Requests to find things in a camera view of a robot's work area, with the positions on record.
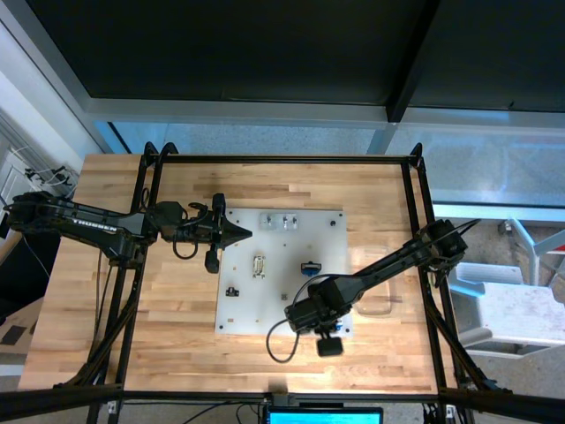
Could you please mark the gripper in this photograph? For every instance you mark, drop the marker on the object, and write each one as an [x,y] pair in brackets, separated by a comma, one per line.
[207,229]
[324,332]

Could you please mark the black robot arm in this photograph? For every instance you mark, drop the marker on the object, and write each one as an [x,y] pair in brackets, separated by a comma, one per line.
[384,267]
[97,226]

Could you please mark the small blue fixture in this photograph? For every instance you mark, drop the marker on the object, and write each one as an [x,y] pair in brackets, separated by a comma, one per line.
[339,327]

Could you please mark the grey connector housing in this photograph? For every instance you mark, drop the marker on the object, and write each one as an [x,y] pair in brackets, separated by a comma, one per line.
[259,267]

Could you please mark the clear plastic tub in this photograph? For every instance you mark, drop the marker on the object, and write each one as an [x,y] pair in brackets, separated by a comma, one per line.
[375,307]

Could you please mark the blue and black round connector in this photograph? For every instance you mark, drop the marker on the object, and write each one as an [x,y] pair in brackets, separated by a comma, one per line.
[310,267]

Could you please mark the white board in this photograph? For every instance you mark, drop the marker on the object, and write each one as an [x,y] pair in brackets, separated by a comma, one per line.
[247,309]

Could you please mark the laptop screen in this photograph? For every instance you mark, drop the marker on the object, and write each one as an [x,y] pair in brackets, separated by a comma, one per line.
[322,417]

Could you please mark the black round knob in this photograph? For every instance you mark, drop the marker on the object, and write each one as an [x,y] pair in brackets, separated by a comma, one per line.
[334,223]

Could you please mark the white plastic stool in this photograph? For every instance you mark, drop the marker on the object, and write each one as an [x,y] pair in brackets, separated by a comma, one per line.
[521,309]

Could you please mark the grey metal stand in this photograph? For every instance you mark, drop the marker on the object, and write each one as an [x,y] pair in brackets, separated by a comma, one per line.
[525,238]

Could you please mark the flat cardboard box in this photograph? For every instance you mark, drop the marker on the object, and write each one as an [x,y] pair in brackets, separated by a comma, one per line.
[17,322]

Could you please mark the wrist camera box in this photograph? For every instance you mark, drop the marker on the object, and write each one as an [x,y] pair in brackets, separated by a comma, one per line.
[330,347]

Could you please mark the small grey camera box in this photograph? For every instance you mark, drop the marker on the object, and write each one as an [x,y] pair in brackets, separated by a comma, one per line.
[283,399]

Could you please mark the black aluminium frame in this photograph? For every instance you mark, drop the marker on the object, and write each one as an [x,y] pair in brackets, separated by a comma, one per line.
[282,159]

